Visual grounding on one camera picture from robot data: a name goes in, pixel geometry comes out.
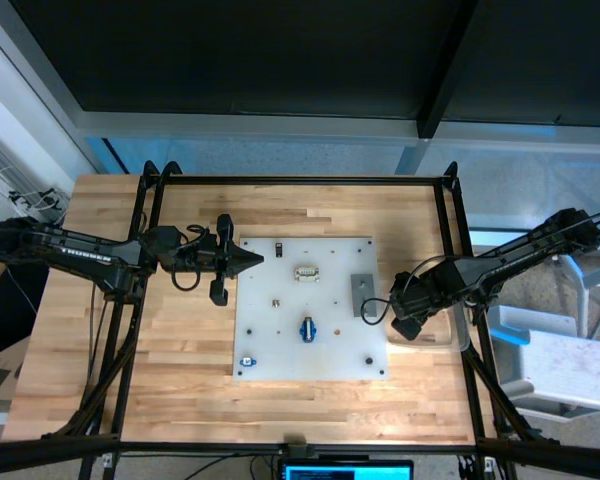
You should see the grey chair frame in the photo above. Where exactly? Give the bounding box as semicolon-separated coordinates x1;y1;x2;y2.
554;249;600;346

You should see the grey metal plate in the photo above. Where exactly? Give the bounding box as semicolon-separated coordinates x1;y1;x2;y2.
350;273;377;318

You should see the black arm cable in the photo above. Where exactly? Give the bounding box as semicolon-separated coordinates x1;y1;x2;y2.
172;223;207;293

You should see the white step stool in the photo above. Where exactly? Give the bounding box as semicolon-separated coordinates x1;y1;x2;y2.
489;302;600;424

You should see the black arched forearm cable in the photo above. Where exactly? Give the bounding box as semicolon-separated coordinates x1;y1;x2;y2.
408;253;479;286

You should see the black table level camera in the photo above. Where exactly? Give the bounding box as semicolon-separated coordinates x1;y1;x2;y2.
283;433;310;457

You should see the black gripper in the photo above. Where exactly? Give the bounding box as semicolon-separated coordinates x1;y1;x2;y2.
388;271;450;322
199;213;266;307

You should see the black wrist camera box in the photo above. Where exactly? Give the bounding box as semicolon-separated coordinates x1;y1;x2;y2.
390;318;425;344

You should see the white taskboard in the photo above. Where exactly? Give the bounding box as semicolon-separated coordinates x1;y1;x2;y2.
233;235;390;382

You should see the clear plastic tub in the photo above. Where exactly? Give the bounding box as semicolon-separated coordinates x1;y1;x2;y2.
385;298;472;354

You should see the black looped gripper cable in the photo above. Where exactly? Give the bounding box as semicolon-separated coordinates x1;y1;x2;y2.
361;297;397;327

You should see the black metal frame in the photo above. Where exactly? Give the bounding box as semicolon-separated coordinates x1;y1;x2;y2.
0;159;600;480

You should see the blue round connector mount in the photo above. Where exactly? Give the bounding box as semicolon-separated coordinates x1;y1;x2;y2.
296;315;320;345

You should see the cardboard box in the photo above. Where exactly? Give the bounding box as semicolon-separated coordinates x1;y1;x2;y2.
0;334;31;401

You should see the laptop screen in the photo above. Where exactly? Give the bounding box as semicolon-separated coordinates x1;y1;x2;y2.
278;459;415;480

